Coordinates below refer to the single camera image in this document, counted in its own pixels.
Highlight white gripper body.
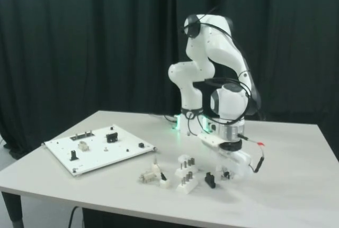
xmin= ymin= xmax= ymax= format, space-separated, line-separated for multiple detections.
xmin=211 ymin=150 xmax=252 ymax=180

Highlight black D-SUB plug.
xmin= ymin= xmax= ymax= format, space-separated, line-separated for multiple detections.
xmin=204 ymin=172 xmax=217 ymax=188

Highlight white holder square pegs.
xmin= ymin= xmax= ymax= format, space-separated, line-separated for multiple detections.
xmin=174 ymin=159 xmax=199 ymax=176

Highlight white holder round pegs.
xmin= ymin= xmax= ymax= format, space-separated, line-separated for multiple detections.
xmin=175 ymin=176 xmax=199 ymax=194

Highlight white large gear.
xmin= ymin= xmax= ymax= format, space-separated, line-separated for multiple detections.
xmin=177 ymin=153 xmax=193 ymax=163

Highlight white small holder with plug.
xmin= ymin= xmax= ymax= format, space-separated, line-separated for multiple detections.
xmin=150 ymin=155 xmax=162 ymax=176

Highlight beige metal connector plug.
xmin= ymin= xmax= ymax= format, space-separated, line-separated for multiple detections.
xmin=138 ymin=170 xmax=157 ymax=185

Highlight black equipment box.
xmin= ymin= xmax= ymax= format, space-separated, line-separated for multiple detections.
xmin=82 ymin=206 xmax=239 ymax=228

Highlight white task board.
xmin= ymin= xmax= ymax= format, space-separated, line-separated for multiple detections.
xmin=42 ymin=123 xmax=158 ymax=178

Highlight black curtain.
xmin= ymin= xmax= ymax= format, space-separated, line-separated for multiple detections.
xmin=0 ymin=0 xmax=339 ymax=157

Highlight black table leg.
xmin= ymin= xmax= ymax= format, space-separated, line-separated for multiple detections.
xmin=1 ymin=191 xmax=22 ymax=228

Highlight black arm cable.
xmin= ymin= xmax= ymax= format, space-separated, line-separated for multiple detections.
xmin=181 ymin=0 xmax=262 ymax=135

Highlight black hanging cable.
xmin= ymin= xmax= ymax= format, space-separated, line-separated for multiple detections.
xmin=69 ymin=206 xmax=80 ymax=228

